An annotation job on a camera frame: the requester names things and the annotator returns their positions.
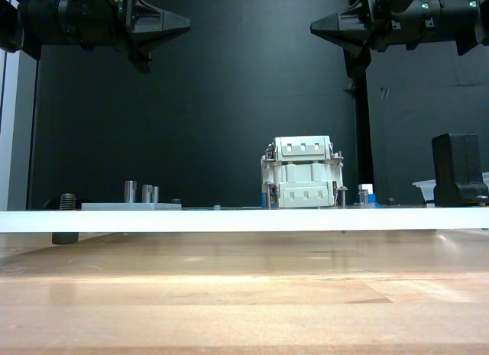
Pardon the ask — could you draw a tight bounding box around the beige HAN10E connector insert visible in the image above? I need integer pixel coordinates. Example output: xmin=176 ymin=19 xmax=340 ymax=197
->
xmin=263 ymin=135 xmax=344 ymax=168

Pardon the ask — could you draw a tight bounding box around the black connector housing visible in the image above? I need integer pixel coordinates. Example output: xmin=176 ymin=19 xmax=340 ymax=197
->
xmin=431 ymin=132 xmax=489 ymax=208

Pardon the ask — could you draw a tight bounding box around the beige connector socket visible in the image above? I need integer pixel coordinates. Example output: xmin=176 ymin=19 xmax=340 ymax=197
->
xmin=261 ymin=160 xmax=348 ymax=210

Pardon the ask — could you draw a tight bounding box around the small blue white connector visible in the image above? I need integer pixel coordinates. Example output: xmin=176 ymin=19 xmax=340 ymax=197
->
xmin=357 ymin=182 xmax=377 ymax=208

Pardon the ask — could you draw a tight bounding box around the clear plastic tub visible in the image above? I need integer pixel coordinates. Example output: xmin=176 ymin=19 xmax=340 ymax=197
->
xmin=411 ymin=171 xmax=489 ymax=204

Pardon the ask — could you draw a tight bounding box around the grey metal block with posts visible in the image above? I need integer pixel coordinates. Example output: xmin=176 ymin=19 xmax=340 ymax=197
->
xmin=80 ymin=180 xmax=182 ymax=211

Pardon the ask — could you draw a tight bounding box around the white task board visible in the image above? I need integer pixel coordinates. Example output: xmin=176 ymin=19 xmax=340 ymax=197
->
xmin=0 ymin=208 xmax=489 ymax=234

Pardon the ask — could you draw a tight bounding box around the black board foot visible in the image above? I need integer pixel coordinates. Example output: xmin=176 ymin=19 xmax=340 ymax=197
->
xmin=52 ymin=232 xmax=79 ymax=245

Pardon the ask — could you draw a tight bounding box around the black aluminium frame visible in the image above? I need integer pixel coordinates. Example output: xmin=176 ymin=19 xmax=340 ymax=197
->
xmin=342 ymin=51 xmax=377 ymax=203

